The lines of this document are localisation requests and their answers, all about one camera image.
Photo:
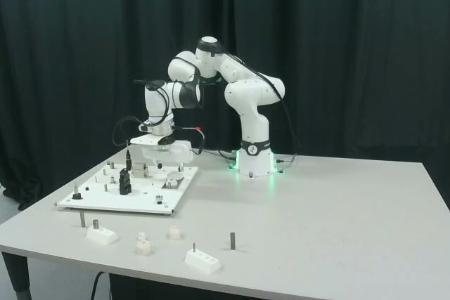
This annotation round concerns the white peg holder block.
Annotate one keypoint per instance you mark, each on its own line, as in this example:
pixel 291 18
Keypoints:
pixel 103 237
pixel 204 263

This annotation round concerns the thick metal round peg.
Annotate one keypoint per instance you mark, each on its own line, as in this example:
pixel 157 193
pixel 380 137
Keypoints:
pixel 95 225

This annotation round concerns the dark grey table leg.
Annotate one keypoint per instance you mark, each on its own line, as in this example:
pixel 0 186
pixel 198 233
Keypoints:
pixel 17 279

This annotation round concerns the small cream holder block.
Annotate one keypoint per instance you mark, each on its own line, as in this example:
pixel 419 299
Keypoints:
pixel 143 248
pixel 174 232

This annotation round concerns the tall metal round peg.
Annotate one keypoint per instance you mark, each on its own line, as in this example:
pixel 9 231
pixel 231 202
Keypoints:
pixel 82 218

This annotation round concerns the black curtain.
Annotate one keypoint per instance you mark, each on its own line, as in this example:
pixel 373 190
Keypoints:
pixel 70 33

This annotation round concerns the metal bolt with black base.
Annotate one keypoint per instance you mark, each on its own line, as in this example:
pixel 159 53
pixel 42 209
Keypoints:
pixel 76 192

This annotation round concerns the thin black rod red tag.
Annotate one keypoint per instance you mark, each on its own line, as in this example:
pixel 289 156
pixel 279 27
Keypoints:
pixel 198 127

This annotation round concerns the black Ethernet plug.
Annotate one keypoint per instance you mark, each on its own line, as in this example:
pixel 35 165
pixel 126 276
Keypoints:
pixel 128 160

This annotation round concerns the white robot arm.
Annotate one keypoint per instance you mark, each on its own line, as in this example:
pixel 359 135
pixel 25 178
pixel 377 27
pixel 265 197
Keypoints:
pixel 255 121

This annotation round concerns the dark metal square peg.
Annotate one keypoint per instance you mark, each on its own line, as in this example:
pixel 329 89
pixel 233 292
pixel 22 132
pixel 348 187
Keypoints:
pixel 232 241

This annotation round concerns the white task board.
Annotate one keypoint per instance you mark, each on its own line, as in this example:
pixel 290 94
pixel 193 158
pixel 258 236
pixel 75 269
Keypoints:
pixel 91 201

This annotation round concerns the black D-SUB plug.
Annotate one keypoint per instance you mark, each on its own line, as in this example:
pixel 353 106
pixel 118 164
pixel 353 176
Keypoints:
pixel 124 182

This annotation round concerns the white small gear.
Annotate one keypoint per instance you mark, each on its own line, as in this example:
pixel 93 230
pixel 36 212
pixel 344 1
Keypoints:
pixel 141 235

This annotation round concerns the flat white mounting plate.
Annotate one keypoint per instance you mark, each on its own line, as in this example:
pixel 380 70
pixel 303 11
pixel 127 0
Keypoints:
pixel 146 141

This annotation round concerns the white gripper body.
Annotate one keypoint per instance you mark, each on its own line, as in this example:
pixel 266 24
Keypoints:
pixel 172 154

